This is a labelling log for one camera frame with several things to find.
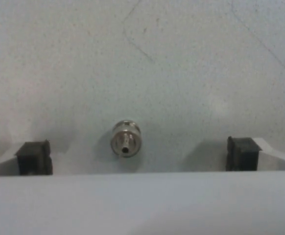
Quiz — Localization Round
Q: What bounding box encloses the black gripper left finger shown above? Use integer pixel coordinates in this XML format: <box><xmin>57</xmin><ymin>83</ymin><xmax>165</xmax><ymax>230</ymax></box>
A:
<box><xmin>0</xmin><ymin>139</ymin><xmax>53</xmax><ymax>177</ymax></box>

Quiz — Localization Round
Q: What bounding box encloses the metal BNC plug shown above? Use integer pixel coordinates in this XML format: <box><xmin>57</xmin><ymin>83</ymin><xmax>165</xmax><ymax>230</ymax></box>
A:
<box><xmin>110</xmin><ymin>119</ymin><xmax>143</xmax><ymax>159</ymax></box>

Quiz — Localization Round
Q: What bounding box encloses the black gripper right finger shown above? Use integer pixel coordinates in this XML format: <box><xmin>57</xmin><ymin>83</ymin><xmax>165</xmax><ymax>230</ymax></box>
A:
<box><xmin>225</xmin><ymin>136</ymin><xmax>285</xmax><ymax>172</ymax></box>

